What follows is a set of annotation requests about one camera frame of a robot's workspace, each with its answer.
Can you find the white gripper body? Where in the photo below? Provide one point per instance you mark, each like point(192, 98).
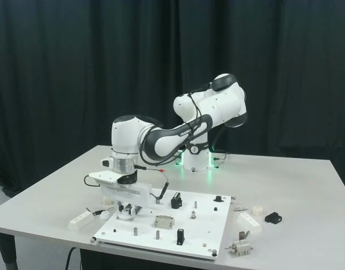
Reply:
point(127, 194)

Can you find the white large gear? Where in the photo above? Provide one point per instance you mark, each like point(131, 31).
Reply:
point(126, 217)

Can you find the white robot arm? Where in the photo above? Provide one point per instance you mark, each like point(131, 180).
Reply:
point(217, 107)

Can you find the white medium gear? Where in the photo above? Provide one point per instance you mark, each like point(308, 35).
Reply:
point(105, 215)

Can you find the small white cube holder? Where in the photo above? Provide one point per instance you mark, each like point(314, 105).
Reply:
point(258, 211)
point(106, 201)

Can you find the metal round peg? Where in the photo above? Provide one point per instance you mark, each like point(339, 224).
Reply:
point(158, 201)
point(136, 232)

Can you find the white task board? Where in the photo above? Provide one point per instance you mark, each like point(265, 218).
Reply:
point(127, 233)

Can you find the flat white mounting plate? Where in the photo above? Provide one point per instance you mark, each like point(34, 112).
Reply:
point(103, 176)

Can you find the black rod with red tag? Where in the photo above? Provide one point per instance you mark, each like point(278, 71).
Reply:
point(164, 189)

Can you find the small white sensor box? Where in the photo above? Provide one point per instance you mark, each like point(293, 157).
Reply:
point(108, 162)

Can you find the long white peg holder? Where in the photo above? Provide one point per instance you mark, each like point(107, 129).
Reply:
point(81, 221)

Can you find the black Ethernet plug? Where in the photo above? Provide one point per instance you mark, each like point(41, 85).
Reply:
point(176, 202)

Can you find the black USB plug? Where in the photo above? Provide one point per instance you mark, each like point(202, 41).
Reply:
point(180, 237)

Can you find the metal BNC plug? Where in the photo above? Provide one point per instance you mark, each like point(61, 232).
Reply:
point(193, 215)

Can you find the small flat metal part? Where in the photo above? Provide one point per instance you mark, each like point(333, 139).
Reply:
point(240, 209)

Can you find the beige multi-pin plug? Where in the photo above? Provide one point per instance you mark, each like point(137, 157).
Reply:
point(241, 248)

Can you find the white holder with holes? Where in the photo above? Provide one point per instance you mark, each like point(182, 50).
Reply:
point(249, 223)

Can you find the dark table leg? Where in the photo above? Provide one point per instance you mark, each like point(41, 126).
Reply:
point(4, 253)

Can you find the black plug block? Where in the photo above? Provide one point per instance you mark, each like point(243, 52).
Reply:
point(273, 218)

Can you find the black curtain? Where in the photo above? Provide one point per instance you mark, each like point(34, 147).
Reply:
point(49, 56)

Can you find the grey metal bracket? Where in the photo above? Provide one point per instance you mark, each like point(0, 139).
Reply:
point(243, 235)

